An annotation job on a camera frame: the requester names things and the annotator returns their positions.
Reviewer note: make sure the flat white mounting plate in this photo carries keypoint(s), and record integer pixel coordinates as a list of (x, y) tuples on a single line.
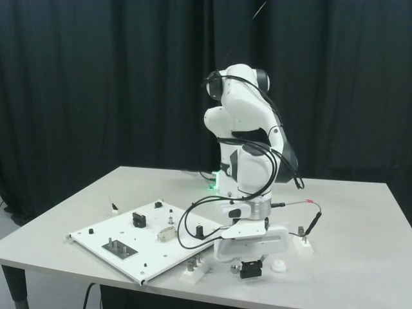
[(248, 229)]

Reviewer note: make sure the metal bolt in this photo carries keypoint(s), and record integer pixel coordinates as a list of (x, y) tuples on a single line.
[(234, 268)]

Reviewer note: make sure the large metal round peg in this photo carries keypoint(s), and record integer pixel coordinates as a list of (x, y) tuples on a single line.
[(190, 266)]

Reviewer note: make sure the black box under table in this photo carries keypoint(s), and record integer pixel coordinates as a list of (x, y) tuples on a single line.
[(145, 299)]

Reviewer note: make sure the white medium gear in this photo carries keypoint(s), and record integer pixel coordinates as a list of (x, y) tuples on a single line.
[(278, 266)]

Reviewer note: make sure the medium metal round peg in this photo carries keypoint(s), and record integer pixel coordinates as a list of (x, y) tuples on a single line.
[(194, 262)]

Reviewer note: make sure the white round peg holder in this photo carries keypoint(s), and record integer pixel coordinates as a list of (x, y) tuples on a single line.
[(196, 276)]

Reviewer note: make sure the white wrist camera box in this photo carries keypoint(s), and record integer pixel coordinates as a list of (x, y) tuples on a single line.
[(235, 213)]

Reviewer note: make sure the black curtain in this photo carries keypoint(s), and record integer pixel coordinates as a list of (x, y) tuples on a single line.
[(96, 80)]

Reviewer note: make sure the white square peg holder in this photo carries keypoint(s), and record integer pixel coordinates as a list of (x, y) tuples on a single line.
[(304, 248)]

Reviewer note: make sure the black table leg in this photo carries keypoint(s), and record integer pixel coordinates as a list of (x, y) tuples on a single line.
[(14, 286)]

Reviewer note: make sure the metal BNC plug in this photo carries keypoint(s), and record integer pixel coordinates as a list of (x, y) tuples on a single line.
[(170, 218)]

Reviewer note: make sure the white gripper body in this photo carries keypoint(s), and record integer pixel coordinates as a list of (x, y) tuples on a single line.
[(257, 246)]

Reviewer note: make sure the white task board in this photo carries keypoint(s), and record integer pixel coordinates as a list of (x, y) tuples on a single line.
[(96, 239)]

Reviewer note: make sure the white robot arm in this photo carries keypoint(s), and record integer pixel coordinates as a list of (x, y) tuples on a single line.
[(244, 128)]

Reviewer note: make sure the large metal square peg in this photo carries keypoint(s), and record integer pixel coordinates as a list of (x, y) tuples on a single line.
[(301, 231)]

